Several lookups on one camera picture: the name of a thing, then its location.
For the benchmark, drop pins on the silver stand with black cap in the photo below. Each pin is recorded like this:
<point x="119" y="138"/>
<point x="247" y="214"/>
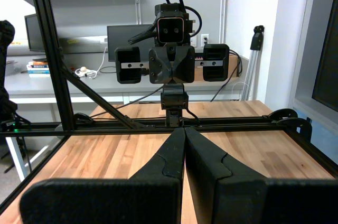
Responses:
<point x="256" y="40"/>

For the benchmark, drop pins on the stack of books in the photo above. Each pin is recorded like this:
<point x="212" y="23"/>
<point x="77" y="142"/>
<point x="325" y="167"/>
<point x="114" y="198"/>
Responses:
<point x="38" y="69"/>

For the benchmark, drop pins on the black corner bracket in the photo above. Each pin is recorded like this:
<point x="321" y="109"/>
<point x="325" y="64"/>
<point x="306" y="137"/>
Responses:
<point x="83" y="117"/>
<point x="298" y="129"/>
<point x="285" y="114"/>

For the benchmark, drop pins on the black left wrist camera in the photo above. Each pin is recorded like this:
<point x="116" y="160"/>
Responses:
<point x="170" y="29"/>

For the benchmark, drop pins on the black computer monitor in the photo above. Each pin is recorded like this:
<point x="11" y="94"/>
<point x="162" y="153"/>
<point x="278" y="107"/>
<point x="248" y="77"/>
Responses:
<point x="34" y="33"/>
<point x="118" y="33"/>

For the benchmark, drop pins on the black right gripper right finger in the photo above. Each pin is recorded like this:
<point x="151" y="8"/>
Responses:
<point x="264" y="203"/>

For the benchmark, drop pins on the white wall outlet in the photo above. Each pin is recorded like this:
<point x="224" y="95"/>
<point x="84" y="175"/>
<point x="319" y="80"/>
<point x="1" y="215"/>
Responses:
<point x="194" y="41"/>
<point x="205" y="39"/>

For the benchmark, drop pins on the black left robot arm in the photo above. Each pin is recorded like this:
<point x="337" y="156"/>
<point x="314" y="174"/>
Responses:
<point x="173" y="97"/>

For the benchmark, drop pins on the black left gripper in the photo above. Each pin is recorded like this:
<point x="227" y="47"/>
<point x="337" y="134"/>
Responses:
<point x="126" y="76"/>

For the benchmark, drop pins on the white office desk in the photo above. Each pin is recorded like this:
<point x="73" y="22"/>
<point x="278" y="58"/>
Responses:
<point x="39" y="84"/>

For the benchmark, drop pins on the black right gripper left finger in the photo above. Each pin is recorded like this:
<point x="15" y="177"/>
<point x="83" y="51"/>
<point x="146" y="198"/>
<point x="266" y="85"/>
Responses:
<point x="105" y="203"/>

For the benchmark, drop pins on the black aluminium frame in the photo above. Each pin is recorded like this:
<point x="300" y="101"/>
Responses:
<point x="50" y="49"/>

